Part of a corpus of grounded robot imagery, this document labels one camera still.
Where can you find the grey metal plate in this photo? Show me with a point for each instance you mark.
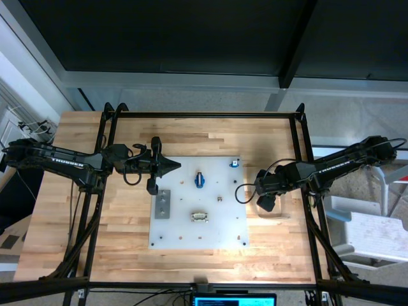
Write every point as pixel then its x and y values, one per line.
pixel 167 214

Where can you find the clear plastic tub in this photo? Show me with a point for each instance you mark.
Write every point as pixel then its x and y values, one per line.
pixel 284 208

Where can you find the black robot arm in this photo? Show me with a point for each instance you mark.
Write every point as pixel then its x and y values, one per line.
pixel 63 159
pixel 334 164

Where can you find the white board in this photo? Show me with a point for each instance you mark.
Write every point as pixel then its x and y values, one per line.
pixel 204 229

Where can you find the beige connector base housing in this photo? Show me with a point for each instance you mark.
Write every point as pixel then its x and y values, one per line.
pixel 199 217

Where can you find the black metal frame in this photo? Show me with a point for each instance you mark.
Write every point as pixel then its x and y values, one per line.
pixel 204 114

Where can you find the grey metal wall frame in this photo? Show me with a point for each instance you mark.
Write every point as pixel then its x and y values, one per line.
pixel 191 81

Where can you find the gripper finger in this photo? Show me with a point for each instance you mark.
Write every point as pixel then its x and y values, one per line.
pixel 167 169
pixel 167 162

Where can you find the small blue plastic holder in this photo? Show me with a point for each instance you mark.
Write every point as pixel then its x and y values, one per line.
pixel 230 165

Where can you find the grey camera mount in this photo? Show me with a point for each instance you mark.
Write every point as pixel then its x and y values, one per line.
pixel 201 284

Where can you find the white metal stand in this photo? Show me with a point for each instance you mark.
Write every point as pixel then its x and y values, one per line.
pixel 384 191

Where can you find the large blue plastic holder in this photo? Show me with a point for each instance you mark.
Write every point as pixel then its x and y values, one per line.
pixel 194 182

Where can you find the silver plug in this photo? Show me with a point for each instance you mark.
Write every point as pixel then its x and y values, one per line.
pixel 199 179

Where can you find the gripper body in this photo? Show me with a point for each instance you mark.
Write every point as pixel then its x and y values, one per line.
pixel 267 204
pixel 155 165

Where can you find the silver frame bracket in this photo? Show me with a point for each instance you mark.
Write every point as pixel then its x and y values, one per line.
pixel 324 296
pixel 82 294

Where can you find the black bulky object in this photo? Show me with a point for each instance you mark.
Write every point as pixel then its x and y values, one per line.
pixel 16 197

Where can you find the cardboard box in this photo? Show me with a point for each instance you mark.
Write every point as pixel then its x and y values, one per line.
pixel 12 229

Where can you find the laptop screen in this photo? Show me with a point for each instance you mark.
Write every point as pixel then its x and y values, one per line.
pixel 232 301

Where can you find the white plastic step stool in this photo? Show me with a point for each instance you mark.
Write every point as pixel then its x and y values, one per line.
pixel 376 232

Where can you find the black vertical post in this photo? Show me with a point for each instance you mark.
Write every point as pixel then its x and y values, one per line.
pixel 296 48

